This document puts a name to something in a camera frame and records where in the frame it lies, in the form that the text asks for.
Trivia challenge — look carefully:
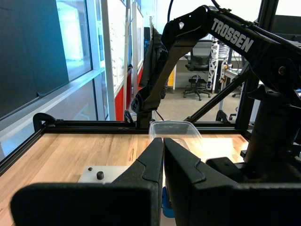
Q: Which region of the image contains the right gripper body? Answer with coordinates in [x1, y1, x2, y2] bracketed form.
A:
[206, 149, 301, 184]

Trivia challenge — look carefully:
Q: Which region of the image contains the black hanging coat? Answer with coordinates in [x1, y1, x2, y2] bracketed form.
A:
[138, 27, 170, 99]

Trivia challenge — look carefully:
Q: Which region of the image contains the red wall panel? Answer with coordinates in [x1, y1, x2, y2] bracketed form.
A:
[114, 67, 144, 121]

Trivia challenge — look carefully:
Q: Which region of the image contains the black monitor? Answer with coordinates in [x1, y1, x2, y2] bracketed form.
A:
[274, 14, 301, 43]

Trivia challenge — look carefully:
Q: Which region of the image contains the black office chair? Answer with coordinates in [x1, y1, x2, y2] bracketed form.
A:
[182, 52, 212, 101]

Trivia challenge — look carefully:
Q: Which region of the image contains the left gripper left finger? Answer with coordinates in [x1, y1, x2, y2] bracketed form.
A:
[10, 137, 164, 226]

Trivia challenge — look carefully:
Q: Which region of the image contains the blue and black D-sub connector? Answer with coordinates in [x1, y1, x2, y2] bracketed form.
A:
[161, 187, 175, 218]

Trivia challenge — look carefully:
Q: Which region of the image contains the white lattice post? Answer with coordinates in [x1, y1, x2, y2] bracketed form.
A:
[207, 39, 230, 94]

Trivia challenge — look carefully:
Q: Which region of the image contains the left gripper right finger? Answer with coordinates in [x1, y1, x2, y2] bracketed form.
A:
[164, 137, 301, 226]

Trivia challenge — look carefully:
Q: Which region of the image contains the thin black cable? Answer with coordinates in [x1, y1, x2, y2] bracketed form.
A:
[167, 0, 175, 23]

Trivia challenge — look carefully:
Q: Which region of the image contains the clear plastic tub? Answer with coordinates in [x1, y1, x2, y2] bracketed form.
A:
[149, 120, 205, 163]

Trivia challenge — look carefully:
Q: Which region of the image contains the black aluminium frame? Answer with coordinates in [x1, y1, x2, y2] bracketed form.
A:
[0, 0, 280, 177]

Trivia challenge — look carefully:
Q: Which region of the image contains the white plastic board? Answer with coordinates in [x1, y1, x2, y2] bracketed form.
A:
[78, 166, 130, 184]

